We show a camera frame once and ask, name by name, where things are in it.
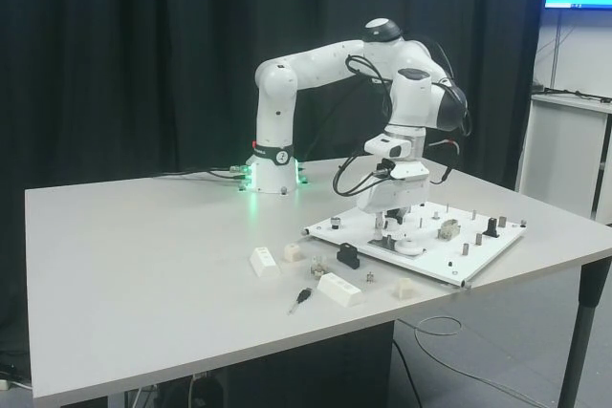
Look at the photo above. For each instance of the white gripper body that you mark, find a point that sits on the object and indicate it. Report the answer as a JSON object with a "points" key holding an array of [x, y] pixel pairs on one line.
{"points": [[394, 193]]}

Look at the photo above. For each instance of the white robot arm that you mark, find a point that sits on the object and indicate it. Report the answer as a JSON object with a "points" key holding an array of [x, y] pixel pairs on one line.
{"points": [[275, 131]]}

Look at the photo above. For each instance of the white large gear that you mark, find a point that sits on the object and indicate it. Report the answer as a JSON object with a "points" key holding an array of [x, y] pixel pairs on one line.
{"points": [[410, 248]]}

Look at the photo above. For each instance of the black D-SUB plug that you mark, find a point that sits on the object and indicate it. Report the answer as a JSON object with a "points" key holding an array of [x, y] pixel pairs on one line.
{"points": [[348, 256]]}

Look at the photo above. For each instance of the metal BNC plug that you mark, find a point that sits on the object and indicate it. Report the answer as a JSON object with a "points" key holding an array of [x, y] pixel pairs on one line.
{"points": [[370, 276]]}

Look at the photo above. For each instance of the metal round peg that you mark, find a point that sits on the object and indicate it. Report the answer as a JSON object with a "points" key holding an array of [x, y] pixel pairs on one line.
{"points": [[465, 249]]}

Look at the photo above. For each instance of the cream small plug holder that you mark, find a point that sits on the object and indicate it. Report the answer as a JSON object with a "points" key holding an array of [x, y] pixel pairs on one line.
{"points": [[404, 289], [293, 253]]}

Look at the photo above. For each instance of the clear Ethernet plug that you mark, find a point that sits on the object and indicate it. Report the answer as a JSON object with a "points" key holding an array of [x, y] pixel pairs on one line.
{"points": [[318, 268]]}

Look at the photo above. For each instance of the white long peg holder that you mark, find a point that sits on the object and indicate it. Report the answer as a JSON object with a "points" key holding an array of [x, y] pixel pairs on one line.
{"points": [[264, 262], [340, 289]]}

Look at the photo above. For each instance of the metal square peg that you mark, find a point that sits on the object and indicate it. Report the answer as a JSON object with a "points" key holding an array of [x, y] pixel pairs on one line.
{"points": [[479, 239]]}

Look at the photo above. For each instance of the white task board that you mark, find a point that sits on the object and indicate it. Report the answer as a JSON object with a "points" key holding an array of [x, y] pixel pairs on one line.
{"points": [[478, 255]]}

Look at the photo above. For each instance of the black USB plug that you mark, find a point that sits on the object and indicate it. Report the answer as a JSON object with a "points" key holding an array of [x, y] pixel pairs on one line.
{"points": [[303, 295]]}

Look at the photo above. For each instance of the white cabinet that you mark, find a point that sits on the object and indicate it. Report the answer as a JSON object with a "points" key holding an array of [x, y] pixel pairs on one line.
{"points": [[564, 155]]}

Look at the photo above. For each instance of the dark table leg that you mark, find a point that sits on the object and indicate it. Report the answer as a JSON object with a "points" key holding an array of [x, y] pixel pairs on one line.
{"points": [[581, 331]]}

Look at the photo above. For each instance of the black curtain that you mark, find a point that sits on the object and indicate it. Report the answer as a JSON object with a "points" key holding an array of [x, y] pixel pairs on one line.
{"points": [[143, 45]]}

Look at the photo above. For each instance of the small white camera box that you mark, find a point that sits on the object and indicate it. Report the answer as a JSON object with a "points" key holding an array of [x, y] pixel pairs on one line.
{"points": [[385, 146]]}

